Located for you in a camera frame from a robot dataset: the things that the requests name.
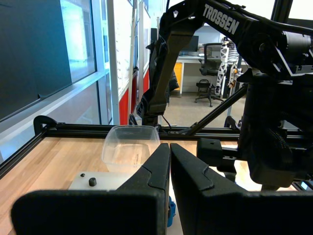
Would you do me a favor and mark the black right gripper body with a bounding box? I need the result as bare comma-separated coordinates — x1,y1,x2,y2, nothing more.
197,138,242,183

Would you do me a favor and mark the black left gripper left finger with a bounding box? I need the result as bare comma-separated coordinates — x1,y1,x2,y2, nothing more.
10,143,171,235

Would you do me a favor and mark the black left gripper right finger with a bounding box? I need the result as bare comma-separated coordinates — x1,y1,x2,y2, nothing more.
170,143,313,235

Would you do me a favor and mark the white mounting board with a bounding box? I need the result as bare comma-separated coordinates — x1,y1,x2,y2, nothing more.
68,160,296,235

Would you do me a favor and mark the clear plastic tub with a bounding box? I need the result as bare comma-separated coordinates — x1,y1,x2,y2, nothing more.
101,124,161,174

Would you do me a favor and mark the blue clamp with black connector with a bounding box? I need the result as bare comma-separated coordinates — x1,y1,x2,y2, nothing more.
167,195,177,227

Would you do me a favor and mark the black hanging jacket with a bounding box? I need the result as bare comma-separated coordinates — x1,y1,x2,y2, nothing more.
165,65,180,106

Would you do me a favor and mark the yellow drawer cabinet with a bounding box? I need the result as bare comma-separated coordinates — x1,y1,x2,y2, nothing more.
174,62,183,90

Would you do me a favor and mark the black office chair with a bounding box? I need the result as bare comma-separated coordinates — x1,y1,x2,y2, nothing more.
195,43,224,108

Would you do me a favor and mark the white office desk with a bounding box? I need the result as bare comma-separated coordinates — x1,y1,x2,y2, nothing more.
171,54,247,94

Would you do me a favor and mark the white lattice structure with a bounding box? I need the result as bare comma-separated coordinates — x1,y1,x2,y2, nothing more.
214,36,239,95

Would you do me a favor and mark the black computer monitor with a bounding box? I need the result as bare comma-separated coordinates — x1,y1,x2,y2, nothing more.
179,35,200,56

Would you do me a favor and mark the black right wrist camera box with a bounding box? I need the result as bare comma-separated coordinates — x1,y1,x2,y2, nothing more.
248,144,295,188

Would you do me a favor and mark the black right arm cable loop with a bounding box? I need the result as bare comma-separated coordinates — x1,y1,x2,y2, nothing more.
268,129,287,154

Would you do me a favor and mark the black aluminium frame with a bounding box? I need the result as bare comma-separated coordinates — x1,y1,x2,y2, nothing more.
0,0,313,193

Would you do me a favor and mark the red wall panel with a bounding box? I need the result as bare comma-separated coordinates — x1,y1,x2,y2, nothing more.
119,88,130,125
131,73,137,114
143,68,150,94

